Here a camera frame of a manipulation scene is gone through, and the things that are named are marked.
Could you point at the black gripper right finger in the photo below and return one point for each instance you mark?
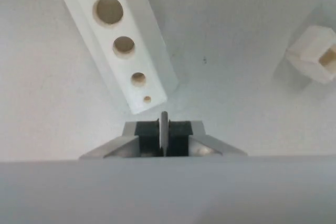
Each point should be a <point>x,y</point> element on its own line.
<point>181,134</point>

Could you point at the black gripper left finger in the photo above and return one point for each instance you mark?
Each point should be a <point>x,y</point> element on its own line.
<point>147,134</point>

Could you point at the thin metal round peg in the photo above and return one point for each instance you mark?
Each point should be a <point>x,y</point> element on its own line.
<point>164,129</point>

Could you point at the small white cube holder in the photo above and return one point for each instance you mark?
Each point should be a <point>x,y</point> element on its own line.
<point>307,51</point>

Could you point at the white round-hole peg holder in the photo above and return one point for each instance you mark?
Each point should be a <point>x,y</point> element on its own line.
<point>131,58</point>

